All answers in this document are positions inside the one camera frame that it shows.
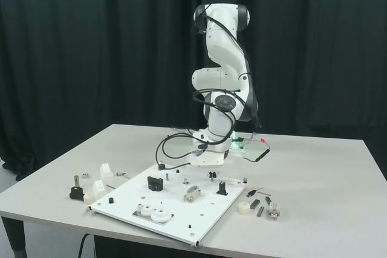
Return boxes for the metal D-SUB plug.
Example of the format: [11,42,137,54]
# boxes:
[265,203,281,220]

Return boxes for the black curtain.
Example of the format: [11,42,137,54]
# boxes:
[0,0,387,182]

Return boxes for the black floor cable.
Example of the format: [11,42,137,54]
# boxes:
[78,233,95,258]

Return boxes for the black control box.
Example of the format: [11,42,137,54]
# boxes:
[93,234,198,258]

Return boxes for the black plug block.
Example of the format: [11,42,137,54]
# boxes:
[69,186,86,202]

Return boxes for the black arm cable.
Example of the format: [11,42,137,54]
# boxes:
[155,5,261,170]

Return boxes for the dark table leg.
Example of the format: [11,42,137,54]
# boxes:
[1,218,27,258]

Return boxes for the white large gear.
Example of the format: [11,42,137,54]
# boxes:
[151,208,171,224]

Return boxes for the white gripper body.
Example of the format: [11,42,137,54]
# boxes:
[189,150,230,167]

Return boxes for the white task board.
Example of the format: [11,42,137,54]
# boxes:
[86,164,249,247]

